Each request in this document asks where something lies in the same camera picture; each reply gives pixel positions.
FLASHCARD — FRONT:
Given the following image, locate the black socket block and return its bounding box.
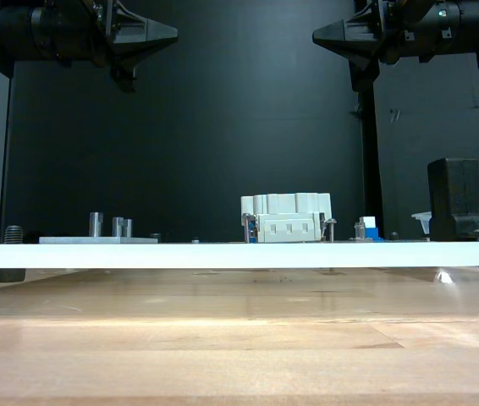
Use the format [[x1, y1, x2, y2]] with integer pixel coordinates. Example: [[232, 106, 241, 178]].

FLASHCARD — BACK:
[[427, 157, 479, 243]]

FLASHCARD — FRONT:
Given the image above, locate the small white connector block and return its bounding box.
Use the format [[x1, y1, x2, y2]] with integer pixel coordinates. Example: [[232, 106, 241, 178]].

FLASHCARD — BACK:
[[352, 215, 381, 243]]

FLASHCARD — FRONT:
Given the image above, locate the beige multi-pin connector housing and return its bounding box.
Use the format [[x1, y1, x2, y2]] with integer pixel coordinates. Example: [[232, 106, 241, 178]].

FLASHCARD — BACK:
[[240, 192, 337, 244]]

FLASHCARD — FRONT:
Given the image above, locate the grey metal plate with posts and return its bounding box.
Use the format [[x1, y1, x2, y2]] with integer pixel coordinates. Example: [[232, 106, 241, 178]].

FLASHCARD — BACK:
[[39, 211, 158, 245]]

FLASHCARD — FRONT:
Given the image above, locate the threaded board screw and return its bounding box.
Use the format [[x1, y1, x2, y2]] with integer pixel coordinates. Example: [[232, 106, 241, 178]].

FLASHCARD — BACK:
[[4, 225, 24, 245]]

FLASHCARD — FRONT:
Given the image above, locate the white task board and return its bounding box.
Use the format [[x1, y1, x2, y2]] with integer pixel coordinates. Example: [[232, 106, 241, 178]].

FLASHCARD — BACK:
[[0, 242, 479, 270]]

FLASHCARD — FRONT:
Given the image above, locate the black board foot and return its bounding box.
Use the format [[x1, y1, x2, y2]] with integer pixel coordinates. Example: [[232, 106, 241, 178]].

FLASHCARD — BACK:
[[0, 268, 26, 284]]

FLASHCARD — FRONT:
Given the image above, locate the black aluminium frame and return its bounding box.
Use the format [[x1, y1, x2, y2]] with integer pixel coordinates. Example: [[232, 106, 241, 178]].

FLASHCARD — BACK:
[[348, 63, 387, 240]]

